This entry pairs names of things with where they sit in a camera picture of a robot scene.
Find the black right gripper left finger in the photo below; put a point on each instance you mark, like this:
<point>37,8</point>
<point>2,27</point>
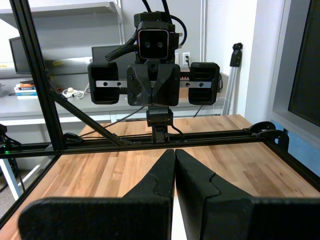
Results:
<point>100,220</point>

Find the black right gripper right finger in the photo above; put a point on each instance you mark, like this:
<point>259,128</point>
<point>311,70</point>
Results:
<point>250,220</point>

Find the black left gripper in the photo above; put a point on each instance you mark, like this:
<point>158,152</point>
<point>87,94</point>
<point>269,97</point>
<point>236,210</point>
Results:
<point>102,97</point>

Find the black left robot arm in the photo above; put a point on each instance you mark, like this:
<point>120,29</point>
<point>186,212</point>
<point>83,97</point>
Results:
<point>160,117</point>

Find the white taskboard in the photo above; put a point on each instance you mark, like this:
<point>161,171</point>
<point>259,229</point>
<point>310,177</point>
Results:
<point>178,225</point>

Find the black computer monitor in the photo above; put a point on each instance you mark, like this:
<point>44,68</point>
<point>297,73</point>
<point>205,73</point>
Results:
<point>16,57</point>
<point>98,56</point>

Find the white table leg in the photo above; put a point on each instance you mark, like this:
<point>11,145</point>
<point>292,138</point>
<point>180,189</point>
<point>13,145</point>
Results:
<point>11,180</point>

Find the grey desk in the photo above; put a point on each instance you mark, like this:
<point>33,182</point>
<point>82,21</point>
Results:
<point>30,107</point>

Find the stack of books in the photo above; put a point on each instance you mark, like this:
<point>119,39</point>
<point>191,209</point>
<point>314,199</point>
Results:
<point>23,91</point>

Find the black device green light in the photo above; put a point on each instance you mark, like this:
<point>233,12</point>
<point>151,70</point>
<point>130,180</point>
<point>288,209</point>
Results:
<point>3,130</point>

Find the white wall outlet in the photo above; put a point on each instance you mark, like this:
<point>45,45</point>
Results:
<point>186,58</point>

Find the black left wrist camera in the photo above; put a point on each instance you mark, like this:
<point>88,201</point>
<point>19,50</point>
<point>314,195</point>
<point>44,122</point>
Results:
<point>153,45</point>

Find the white wall conduit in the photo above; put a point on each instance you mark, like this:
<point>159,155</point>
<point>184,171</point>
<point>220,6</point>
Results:
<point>203,25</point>

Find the white wall shelf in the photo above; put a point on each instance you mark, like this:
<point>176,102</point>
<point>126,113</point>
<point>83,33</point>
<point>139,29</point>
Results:
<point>75,7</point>

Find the black aluminium frame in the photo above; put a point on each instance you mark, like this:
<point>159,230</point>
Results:
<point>37,75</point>

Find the grey window frame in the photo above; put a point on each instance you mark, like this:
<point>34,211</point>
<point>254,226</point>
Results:
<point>280,75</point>

